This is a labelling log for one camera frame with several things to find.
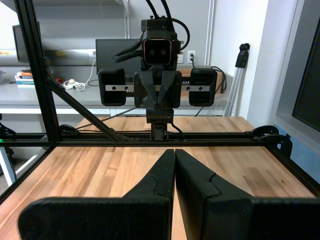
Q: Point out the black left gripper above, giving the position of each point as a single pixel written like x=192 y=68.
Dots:
x=112 y=77

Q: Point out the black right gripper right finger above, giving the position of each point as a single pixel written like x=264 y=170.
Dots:
x=237 y=220

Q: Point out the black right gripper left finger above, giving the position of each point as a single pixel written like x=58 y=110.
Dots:
x=100 y=220

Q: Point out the black monitor on workbench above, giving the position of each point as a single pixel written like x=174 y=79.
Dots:
x=17 y=45
x=105 y=50

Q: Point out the folded silver tripod stand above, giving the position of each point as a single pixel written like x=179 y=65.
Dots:
x=243 y=57

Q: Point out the stack of books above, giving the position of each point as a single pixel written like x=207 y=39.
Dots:
x=25 y=79

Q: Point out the grey workbench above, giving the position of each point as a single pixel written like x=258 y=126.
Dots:
x=22 y=98

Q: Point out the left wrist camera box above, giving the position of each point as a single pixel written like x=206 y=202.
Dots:
x=157 y=52

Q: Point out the white wall outlet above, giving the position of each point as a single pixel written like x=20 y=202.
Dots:
x=189 y=52

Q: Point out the black frame clamp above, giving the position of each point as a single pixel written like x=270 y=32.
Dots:
x=265 y=130
x=67 y=128
x=285 y=147

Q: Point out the black aluminium table frame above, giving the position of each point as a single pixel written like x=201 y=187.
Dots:
x=37 y=75

